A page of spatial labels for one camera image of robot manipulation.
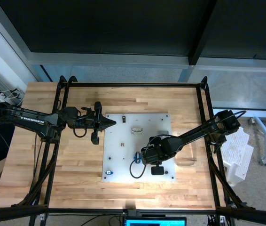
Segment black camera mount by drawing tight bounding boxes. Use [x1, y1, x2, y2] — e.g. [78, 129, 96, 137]
[125, 206, 140, 218]

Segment black upright beam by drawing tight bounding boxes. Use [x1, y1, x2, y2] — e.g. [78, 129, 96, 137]
[188, 0, 218, 66]

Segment black and white cable bundle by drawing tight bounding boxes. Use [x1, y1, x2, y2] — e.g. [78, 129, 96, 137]
[0, 88, 23, 101]

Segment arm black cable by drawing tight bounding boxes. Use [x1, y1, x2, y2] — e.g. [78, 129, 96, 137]
[214, 110, 248, 124]

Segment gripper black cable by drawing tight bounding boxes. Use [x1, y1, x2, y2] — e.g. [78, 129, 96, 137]
[73, 119, 88, 138]
[129, 158, 148, 179]

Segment white plastic board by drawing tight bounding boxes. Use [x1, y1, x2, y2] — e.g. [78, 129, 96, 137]
[102, 113, 176, 182]

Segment blue lit screen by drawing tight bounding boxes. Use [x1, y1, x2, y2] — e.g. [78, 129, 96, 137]
[123, 216, 187, 226]

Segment clear plastic tub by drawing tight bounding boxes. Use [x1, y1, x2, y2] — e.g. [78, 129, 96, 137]
[172, 129, 198, 167]

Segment aluminium clamp block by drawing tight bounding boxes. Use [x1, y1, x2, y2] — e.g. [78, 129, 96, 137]
[157, 129, 171, 139]

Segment black metal frame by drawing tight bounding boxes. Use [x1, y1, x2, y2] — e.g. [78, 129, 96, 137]
[0, 75, 266, 226]

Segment white foam block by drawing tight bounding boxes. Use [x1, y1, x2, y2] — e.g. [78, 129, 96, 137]
[219, 130, 253, 188]

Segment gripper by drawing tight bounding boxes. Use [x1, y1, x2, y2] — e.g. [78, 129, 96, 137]
[141, 143, 165, 176]
[81, 101, 117, 145]

